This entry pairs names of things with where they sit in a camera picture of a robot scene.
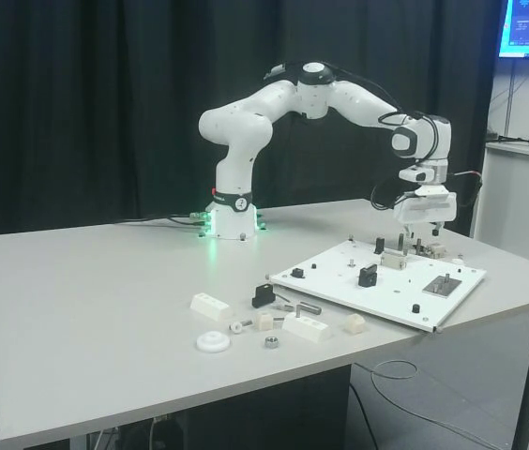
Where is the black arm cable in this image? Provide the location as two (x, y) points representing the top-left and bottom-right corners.
(264, 60), (439, 212)

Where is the white mounting plate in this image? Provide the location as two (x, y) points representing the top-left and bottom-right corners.
(414, 183), (448, 198)

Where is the white peg holder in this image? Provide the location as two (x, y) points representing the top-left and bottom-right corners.
(189, 292), (236, 323)
(281, 312), (334, 341)

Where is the black D-SUB plug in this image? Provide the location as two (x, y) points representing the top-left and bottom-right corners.
(356, 262), (379, 288)

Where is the grey floor cable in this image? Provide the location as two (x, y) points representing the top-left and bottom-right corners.
(370, 358), (439, 450)

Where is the white cabinet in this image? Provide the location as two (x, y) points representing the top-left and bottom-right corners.
(470, 140), (529, 271)

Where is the white large gear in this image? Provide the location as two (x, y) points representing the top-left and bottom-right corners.
(194, 331), (231, 353)

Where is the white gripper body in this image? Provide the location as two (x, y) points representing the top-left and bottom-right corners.
(392, 189), (459, 226)

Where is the black curtain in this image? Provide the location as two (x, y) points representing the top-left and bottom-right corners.
(0, 0), (512, 423)

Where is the black base cable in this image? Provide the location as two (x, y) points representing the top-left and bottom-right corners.
(121, 213), (212, 226)

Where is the black box under table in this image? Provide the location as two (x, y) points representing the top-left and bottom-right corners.
(85, 363), (355, 450)

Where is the black floor cable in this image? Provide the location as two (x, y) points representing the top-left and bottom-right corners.
(348, 397), (374, 450)

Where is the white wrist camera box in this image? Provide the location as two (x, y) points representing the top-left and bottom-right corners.
(398, 166), (428, 183)

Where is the black plug block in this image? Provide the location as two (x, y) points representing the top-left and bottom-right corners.
(250, 283), (276, 308)

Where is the white task board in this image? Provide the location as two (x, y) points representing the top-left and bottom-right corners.
(267, 238), (489, 335)

